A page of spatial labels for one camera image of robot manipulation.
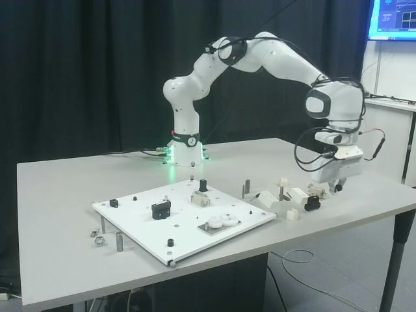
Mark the grey D-SUB plug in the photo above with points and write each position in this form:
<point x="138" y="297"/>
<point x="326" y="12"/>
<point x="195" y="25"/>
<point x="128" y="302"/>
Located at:
<point x="317" y="190"/>

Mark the metal bolt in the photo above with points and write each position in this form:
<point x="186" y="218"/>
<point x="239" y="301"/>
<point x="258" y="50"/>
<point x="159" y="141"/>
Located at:
<point x="98" y="242"/>

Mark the black plug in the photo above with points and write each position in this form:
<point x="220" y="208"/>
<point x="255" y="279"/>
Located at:
<point x="312" y="203"/>

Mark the white cabinet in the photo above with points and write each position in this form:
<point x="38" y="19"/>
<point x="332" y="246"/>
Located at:
<point x="390" y="130"/>

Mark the white large gear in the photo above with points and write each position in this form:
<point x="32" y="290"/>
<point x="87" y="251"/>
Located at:
<point x="230" y="218"/>

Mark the white medium gear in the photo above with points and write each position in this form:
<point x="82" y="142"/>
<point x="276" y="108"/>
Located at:
<point x="215" y="221"/>

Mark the clear Ethernet plug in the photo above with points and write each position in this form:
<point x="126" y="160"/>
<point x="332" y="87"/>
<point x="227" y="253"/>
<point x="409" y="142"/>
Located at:
<point x="94" y="232"/>

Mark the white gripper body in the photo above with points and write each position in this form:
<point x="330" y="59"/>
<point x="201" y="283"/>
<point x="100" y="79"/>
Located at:
<point x="347" y="169"/>

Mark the black curtain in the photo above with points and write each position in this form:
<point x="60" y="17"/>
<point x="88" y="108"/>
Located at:
<point x="81" y="65"/>

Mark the white task board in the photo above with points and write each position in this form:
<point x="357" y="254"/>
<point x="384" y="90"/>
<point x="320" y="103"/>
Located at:
<point x="182" y="227"/>

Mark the long white holder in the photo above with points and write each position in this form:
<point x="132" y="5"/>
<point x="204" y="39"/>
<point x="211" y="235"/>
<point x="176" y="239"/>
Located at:
<point x="298" y="192"/>

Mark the metal peg in holder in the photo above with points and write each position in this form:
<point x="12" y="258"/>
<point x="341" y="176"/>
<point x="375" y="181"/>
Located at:
<point x="280" y="194"/>

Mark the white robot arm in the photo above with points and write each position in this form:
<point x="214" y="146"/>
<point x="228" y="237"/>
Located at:
<point x="279" y="61"/>

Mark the small white holder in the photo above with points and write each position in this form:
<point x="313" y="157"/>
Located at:
<point x="292" y="214"/>
<point x="283" y="182"/>

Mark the large white holder block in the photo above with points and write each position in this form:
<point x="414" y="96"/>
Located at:
<point x="268" y="199"/>

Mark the blue screen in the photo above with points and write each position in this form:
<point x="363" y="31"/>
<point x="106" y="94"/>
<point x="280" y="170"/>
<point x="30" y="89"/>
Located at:
<point x="393" y="19"/>

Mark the thin metal round peg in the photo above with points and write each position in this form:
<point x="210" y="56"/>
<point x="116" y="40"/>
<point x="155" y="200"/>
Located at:
<point x="243" y="191"/>

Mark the black table leg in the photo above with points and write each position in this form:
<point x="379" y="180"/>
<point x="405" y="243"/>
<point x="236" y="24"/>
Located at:
<point x="395" y="260"/>

